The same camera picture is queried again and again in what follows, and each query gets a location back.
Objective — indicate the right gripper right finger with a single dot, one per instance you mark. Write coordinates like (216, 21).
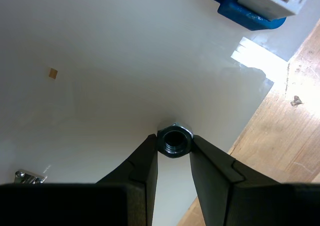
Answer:
(250, 203)

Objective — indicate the white plastic board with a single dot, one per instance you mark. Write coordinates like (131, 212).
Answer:
(100, 61)

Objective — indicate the M12 hex nut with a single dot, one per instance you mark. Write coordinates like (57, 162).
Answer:
(175, 149)

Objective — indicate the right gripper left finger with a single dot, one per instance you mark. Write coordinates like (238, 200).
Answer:
(100, 203)

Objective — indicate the small metal connector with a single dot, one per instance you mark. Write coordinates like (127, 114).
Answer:
(30, 176)

